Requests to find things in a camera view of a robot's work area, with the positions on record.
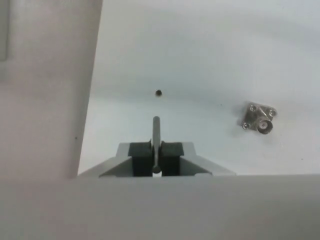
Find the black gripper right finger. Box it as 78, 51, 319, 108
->
159, 141, 237, 177

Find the white task board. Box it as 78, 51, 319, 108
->
77, 0, 320, 176

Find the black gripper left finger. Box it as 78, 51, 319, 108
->
79, 141, 154, 178

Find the metal round peg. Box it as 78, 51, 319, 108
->
151, 116, 163, 175

